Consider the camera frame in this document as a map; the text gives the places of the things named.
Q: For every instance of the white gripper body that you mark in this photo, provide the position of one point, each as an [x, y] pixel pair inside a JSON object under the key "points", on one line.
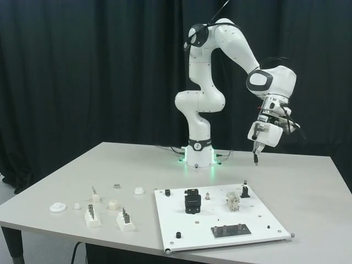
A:
{"points": [[268, 133]]}

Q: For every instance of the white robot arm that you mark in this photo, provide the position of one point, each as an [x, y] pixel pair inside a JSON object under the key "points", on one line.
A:
{"points": [[202, 99]]}

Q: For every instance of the white USB holder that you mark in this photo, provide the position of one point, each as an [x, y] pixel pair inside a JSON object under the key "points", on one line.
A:
{"points": [[113, 207]]}

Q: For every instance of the beige waterproof plug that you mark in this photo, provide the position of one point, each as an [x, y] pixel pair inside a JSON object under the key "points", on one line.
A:
{"points": [[231, 203]]}

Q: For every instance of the metal BNC plug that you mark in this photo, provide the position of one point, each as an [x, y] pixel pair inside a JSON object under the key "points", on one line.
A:
{"points": [[208, 195]]}

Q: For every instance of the white task board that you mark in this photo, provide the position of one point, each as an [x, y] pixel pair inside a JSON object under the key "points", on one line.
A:
{"points": [[233, 220]]}

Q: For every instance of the black D-SUB plug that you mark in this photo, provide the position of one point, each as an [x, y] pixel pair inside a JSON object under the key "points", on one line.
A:
{"points": [[192, 202]]}

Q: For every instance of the metal square peg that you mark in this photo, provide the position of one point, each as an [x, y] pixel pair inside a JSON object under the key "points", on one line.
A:
{"points": [[126, 215]]}

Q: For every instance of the white square peg holder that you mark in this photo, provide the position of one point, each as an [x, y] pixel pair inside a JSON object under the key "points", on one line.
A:
{"points": [[125, 226]]}

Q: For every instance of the small metal plug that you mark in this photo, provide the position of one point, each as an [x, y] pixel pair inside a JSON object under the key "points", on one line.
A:
{"points": [[94, 190]]}

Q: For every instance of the small white plug holder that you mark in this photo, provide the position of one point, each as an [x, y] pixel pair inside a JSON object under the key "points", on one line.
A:
{"points": [[96, 198]]}

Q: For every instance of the metal round peg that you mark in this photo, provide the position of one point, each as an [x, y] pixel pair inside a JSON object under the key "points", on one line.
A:
{"points": [[91, 211]]}

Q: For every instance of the white round peg holder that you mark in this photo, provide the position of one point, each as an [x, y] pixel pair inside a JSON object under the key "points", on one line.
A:
{"points": [[92, 222]]}

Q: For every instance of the white small gear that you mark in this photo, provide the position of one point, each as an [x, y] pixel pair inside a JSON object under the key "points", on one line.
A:
{"points": [[77, 206]]}

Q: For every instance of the black curtain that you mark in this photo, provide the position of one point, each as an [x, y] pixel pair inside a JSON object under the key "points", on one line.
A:
{"points": [[82, 68]]}

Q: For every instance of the white large gear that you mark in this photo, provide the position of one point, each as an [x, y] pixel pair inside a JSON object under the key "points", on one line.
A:
{"points": [[57, 207]]}

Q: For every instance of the black table leg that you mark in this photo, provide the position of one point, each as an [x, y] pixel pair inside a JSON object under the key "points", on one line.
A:
{"points": [[12, 244]]}

